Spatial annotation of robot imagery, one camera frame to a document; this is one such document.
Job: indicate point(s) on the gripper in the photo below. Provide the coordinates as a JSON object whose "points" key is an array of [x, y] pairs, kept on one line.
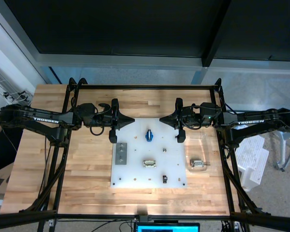
{"points": [[106, 120], [188, 120]]}

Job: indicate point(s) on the beige HAN10E connector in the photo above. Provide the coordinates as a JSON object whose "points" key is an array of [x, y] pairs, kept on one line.
{"points": [[195, 163]]}

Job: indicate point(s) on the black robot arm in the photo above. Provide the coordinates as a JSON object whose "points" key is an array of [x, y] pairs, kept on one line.
{"points": [[45, 118], [251, 122]]}

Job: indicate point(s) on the blue clamp connector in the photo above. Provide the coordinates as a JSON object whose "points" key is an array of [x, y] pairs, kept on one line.
{"points": [[148, 136]]}

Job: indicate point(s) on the beige connector hub socket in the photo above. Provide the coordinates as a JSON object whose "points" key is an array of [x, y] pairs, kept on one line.
{"points": [[149, 163]]}

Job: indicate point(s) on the black connector housing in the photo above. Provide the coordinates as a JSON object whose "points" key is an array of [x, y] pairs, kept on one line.
{"points": [[164, 179]]}

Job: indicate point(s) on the grey metal plate with pegs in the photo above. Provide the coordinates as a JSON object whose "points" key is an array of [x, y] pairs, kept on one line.
{"points": [[117, 154]]}

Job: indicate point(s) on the clear plastic tub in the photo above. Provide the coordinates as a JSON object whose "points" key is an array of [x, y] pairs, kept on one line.
{"points": [[204, 147]]}

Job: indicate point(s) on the white board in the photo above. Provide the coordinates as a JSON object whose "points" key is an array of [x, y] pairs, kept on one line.
{"points": [[135, 174]]}

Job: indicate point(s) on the white foam block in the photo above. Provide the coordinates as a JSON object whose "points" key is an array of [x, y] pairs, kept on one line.
{"points": [[252, 159]]}

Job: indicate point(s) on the blue laptop screen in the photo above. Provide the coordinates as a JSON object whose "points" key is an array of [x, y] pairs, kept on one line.
{"points": [[166, 228]]}

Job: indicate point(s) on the grey metal stand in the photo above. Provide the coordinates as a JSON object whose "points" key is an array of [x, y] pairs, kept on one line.
{"points": [[282, 149]]}

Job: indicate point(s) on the cardboard box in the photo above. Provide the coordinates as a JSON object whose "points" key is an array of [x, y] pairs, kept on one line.
{"points": [[2, 172]]}

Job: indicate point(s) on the black frame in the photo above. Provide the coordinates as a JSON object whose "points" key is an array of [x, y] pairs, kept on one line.
{"points": [[144, 86]]}

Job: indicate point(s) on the black table camera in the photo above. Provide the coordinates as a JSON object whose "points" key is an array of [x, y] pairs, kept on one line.
{"points": [[143, 217]]}

